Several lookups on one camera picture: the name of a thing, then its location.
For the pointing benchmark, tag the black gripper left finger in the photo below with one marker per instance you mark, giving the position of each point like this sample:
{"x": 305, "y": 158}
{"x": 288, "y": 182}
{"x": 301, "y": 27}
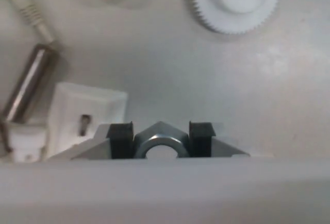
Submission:
{"x": 121, "y": 141}

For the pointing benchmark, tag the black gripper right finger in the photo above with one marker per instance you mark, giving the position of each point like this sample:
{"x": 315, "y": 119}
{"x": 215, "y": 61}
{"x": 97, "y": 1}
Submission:
{"x": 201, "y": 141}

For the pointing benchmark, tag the metal hex bolt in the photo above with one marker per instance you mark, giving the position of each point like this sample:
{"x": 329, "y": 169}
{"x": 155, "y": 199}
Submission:
{"x": 144, "y": 141}

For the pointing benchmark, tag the white holder with thin peg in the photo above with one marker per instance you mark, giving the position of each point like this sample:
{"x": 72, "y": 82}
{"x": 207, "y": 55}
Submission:
{"x": 77, "y": 100}

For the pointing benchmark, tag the beige waterproof plug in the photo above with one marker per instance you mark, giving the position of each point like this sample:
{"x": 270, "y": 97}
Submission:
{"x": 28, "y": 141}

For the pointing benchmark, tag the metal round peg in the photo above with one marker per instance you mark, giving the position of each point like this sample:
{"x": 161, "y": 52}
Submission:
{"x": 28, "y": 79}

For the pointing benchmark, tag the white large gear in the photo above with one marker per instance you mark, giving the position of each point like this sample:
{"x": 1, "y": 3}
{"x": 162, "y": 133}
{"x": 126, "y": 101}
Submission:
{"x": 257, "y": 7}

